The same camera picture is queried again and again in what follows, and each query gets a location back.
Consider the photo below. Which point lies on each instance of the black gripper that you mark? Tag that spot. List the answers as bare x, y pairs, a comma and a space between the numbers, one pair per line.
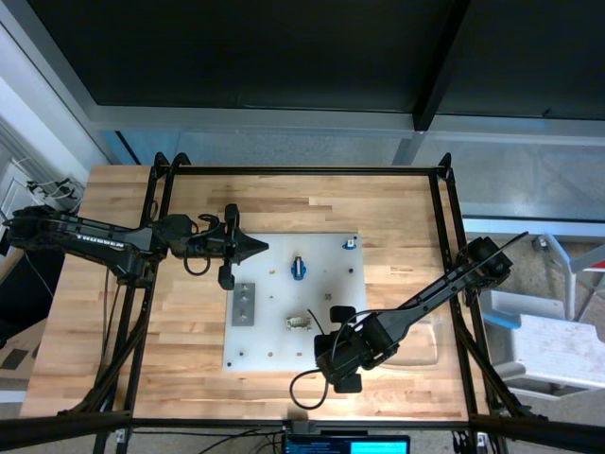
215, 246
352, 350

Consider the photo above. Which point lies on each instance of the white plastic board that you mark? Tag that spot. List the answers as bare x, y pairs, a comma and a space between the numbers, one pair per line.
279, 340

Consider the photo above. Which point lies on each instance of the large blue connector housing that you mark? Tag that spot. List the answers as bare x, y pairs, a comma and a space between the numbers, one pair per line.
298, 268

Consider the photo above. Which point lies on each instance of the white step stool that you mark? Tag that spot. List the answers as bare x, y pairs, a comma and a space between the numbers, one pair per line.
558, 350

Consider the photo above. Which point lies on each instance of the black metal frame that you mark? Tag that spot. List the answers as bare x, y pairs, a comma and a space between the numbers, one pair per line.
302, 170

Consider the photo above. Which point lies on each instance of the black table-level camera box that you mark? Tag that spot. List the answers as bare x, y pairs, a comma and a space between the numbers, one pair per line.
300, 425

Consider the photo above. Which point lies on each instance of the blue lit screen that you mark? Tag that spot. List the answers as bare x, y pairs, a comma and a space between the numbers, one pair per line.
378, 447

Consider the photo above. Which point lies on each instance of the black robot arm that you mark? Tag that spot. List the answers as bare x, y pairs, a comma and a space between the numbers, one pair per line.
425, 302
94, 239

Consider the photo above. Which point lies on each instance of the cardboard box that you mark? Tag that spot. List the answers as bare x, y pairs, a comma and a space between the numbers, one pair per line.
21, 350

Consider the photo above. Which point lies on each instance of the white metal cart frame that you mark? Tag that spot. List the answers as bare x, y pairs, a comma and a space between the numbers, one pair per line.
569, 284

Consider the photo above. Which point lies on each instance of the beige multi-pin connector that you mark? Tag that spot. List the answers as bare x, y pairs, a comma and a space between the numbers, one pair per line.
299, 323

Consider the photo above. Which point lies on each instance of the clear plastic tub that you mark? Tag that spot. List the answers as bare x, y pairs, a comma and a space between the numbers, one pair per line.
420, 351

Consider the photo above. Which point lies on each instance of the small blue connector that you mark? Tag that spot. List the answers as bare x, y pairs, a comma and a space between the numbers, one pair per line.
349, 244

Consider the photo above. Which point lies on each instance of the grey metal bar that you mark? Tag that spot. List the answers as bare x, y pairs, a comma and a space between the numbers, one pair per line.
244, 305

